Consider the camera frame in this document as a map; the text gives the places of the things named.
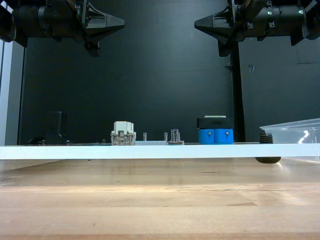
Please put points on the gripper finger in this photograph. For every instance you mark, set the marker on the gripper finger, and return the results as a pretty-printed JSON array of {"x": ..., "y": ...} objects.
[
  {"x": 220, "y": 33},
  {"x": 110, "y": 22},
  {"x": 100, "y": 32},
  {"x": 210, "y": 22}
]

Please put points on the grey connector housing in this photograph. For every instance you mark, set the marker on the grey connector housing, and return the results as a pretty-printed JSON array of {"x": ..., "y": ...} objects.
[{"x": 122, "y": 132}]

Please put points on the blue holder with black block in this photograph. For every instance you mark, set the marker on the blue holder with black block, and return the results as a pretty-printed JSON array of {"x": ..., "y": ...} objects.
[{"x": 215, "y": 136}]

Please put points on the small metal pin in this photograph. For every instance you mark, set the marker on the small metal pin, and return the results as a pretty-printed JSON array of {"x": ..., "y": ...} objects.
[
  {"x": 165, "y": 137},
  {"x": 144, "y": 137}
]

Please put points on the black M12 threaded stud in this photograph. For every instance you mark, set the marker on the black M12 threaded stud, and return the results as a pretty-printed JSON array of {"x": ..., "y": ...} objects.
[{"x": 266, "y": 138}]

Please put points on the small metal connector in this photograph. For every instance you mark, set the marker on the small metal connector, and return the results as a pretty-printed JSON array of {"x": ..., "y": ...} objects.
[{"x": 175, "y": 140}]

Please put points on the clear plastic tub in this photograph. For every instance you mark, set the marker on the clear plastic tub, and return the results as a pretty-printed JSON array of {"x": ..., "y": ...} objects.
[{"x": 300, "y": 130}]

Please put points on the black round board foot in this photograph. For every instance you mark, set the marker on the black round board foot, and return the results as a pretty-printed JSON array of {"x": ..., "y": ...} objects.
[{"x": 267, "y": 160}]

